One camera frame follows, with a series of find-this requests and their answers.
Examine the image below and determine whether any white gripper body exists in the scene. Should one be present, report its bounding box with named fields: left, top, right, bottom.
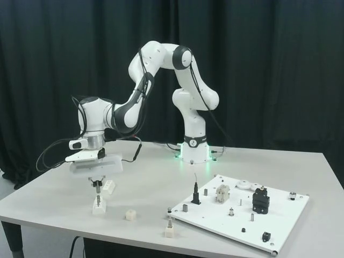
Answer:
left=69, top=154, right=125, bottom=178

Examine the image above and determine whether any white holder with holes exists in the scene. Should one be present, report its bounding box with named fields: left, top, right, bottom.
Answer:
left=103, top=180, right=117, bottom=195

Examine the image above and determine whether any flat white mounting plate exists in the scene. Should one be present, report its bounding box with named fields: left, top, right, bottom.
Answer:
left=65, top=149, right=103, bottom=163

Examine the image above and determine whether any dark table leg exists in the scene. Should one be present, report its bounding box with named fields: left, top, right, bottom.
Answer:
left=0, top=220, right=23, bottom=258

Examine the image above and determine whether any black curtain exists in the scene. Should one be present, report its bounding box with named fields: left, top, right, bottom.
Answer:
left=0, top=0, right=344, bottom=189

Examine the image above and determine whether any white task board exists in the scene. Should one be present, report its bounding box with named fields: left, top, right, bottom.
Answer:
left=169, top=174, right=310, bottom=255

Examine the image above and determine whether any black D-SUB plug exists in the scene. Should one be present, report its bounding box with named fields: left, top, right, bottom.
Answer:
left=252, top=184, right=270, bottom=215

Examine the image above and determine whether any silver wrist ring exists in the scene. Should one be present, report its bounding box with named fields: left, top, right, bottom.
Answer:
left=86, top=135, right=106, bottom=150

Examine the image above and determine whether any thin black rod on wire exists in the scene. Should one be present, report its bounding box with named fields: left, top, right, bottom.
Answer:
left=106, top=135, right=142, bottom=163

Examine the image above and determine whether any small white camera box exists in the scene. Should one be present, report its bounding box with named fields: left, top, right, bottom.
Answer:
left=68, top=138, right=88, bottom=150

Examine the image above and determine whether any black camera cable loop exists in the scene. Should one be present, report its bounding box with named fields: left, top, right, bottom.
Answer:
left=36, top=138, right=81, bottom=173

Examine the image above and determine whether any black floor cable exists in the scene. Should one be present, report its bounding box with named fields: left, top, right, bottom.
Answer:
left=70, top=235, right=83, bottom=258

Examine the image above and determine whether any black base cable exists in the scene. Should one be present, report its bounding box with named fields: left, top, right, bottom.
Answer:
left=153, top=141, right=184, bottom=152
left=210, top=146, right=227, bottom=162

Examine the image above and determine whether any black cable bundle on arm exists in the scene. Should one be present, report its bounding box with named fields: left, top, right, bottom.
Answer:
left=71, top=48, right=156, bottom=140

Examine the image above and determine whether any long black hanging cable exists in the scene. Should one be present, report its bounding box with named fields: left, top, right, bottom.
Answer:
left=188, top=49, right=234, bottom=148

